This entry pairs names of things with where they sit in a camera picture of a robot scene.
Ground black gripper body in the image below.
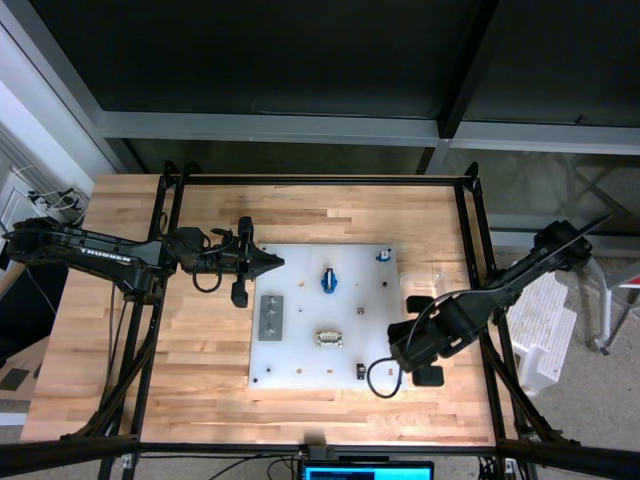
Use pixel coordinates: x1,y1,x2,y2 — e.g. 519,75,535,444
388,294,454,388
206,215,260,309

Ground grey metal fixture plate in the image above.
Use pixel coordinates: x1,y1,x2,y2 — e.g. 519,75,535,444
255,294,287,343

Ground blue round connector socket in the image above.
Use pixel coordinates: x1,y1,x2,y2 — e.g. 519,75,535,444
318,267,340,296

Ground clear plastic tub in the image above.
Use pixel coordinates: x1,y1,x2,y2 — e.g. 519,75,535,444
399,271,454,306

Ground beige connector housing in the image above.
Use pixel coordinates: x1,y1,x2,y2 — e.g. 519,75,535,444
314,329,346,349

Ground white task board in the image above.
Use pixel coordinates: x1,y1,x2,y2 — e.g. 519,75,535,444
248,243,410,391

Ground white plastic step stool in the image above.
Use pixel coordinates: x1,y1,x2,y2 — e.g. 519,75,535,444
505,274,582,400

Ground screen with blue edge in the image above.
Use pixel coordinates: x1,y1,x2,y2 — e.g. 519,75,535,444
299,460,435,480

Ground grey metal chair legs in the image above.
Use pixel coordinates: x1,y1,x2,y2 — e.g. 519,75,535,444
574,247,640,357

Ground brown cardboard box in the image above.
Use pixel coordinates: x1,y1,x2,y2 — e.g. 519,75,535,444
0,333,51,401

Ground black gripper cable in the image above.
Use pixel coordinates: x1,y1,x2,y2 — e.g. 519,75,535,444
191,268,224,294
365,355,407,400

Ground black table level camera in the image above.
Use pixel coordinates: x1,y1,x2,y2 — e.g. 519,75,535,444
303,433,335,461

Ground cable and plug bundle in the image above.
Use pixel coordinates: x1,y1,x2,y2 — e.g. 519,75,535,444
24,185,85,217

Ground black aluminium frame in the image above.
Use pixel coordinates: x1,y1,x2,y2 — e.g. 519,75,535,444
0,159,640,480

